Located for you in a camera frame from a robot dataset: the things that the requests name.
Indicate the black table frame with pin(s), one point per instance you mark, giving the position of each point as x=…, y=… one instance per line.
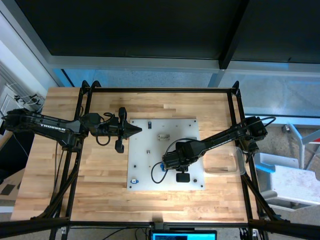
x=160, y=89

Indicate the blue laptop screen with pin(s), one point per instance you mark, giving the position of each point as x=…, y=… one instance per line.
x=182, y=236

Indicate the white connector housing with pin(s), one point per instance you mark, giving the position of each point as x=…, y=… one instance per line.
x=163, y=137

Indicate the white tubular stand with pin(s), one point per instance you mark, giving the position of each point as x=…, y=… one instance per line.
x=302, y=155

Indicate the white metal cart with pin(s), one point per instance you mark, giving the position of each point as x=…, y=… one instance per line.
x=290, y=180

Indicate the black socket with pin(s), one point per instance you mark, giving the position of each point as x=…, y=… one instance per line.
x=149, y=125

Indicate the white taskboard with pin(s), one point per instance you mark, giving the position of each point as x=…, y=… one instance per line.
x=142, y=175

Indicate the grey camera bracket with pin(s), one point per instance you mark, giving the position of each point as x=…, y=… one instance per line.
x=158, y=222

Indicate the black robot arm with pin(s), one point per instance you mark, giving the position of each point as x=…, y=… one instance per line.
x=220, y=140
x=50, y=125

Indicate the clear plastic tub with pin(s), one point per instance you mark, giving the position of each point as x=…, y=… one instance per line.
x=240, y=162

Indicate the black window post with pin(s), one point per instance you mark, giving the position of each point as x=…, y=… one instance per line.
x=233, y=37

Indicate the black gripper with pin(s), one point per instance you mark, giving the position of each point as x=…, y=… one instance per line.
x=178, y=163
x=112, y=127

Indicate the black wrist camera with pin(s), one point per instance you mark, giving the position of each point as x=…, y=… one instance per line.
x=182, y=178

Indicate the blue square base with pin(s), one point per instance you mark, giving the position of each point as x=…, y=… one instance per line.
x=130, y=181

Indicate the blue round holder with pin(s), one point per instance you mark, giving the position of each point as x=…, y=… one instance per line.
x=161, y=167

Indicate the cardboard box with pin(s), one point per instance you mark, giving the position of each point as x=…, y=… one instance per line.
x=10, y=185

